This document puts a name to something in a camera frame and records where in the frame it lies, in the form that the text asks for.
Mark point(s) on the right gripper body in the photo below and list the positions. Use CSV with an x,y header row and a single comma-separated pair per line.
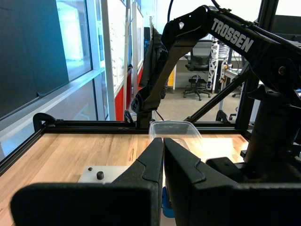
x,y
225,168

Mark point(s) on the black hanging coat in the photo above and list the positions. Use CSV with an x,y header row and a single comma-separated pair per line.
x,y
150,58

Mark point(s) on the red wall panel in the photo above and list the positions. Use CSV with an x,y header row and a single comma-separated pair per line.
x,y
118,103

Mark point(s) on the black monitor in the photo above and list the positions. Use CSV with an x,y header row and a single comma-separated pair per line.
x,y
289,26

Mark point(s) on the black office chair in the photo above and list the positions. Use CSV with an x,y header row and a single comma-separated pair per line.
x,y
196,62

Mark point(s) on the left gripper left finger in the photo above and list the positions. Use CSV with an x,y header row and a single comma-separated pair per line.
x,y
94,204

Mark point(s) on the blue and black D-sub connector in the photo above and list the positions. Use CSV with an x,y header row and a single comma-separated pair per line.
x,y
167,207

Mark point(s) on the black Trossen right arm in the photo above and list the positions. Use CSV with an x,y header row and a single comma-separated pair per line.
x,y
232,40

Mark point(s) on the white lattice post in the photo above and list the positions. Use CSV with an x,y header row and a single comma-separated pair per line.
x,y
215,63

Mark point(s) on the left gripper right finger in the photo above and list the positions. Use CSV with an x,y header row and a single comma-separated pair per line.
x,y
223,204

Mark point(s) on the clear plastic tub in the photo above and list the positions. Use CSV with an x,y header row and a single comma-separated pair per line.
x,y
174,131

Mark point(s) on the black aluminium frame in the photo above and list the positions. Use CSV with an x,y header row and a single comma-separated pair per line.
x,y
94,123

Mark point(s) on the small black threaded stud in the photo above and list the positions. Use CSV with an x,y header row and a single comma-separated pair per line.
x,y
100,175

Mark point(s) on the white plastic board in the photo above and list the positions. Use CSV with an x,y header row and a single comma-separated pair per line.
x,y
113,171

